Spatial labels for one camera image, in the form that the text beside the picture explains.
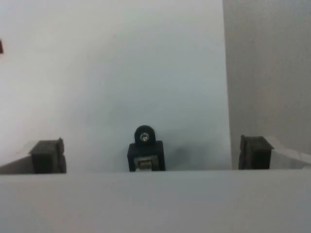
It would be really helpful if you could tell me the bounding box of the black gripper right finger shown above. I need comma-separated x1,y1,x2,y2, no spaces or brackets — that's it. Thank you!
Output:
238,134,311,170

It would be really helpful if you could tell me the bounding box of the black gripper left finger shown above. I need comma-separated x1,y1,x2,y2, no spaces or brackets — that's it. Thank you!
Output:
0,137,67,174

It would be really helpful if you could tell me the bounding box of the white task board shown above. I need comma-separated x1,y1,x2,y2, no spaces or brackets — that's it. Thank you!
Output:
222,0,311,170

